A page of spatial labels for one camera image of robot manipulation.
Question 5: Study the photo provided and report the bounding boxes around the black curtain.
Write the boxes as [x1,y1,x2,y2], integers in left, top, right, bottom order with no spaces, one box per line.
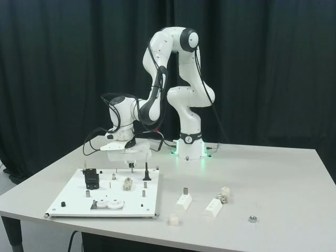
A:
[0,0,336,182]

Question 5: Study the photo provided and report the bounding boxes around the black floor cable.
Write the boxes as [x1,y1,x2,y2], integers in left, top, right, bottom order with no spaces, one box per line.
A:
[68,230,82,252]

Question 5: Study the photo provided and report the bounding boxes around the dark table leg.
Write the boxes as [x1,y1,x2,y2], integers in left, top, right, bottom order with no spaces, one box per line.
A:
[1,214,22,252]

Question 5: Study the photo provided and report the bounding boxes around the white large gear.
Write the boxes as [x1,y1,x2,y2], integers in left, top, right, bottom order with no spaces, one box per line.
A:
[108,199,125,210]

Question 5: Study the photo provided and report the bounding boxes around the black D-SUB plug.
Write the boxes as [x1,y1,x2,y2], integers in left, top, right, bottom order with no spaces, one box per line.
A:
[83,169,101,191]

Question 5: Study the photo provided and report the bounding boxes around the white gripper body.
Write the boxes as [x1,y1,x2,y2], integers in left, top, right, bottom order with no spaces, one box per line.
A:
[107,141,152,163]

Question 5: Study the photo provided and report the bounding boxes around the white peg holder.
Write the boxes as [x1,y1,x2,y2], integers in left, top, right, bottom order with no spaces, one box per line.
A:
[173,195,193,211]
[202,198,223,217]

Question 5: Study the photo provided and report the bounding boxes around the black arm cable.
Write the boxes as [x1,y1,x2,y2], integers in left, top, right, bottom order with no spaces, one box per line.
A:
[83,127,118,156]

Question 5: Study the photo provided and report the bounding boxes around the white task board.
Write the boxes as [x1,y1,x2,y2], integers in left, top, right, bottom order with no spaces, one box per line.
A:
[44,167,161,218]

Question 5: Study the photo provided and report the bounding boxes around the black base cable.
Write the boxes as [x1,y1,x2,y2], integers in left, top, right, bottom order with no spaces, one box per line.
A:
[209,101,230,145]

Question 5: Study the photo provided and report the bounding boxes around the tall black plug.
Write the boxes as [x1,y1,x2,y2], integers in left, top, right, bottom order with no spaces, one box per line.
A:
[142,162,152,182]

